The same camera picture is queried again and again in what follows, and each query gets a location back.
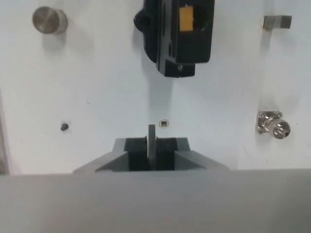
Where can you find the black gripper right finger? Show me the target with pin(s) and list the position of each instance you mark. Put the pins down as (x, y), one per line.
(167, 155)

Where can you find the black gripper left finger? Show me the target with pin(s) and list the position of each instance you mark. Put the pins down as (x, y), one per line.
(136, 155)

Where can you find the thin metal square peg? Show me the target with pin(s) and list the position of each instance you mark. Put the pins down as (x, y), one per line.
(152, 145)

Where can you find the large metal round peg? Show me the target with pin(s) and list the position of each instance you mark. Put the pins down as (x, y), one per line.
(49, 20)

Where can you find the thick metal square peg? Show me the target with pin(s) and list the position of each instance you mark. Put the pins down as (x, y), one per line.
(277, 22)

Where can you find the small black screw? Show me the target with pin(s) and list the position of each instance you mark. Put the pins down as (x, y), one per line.
(64, 126)

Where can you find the white task board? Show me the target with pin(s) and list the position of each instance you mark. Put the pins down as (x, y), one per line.
(97, 80)

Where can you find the black D-SUB plug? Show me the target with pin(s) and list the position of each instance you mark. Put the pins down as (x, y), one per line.
(175, 48)

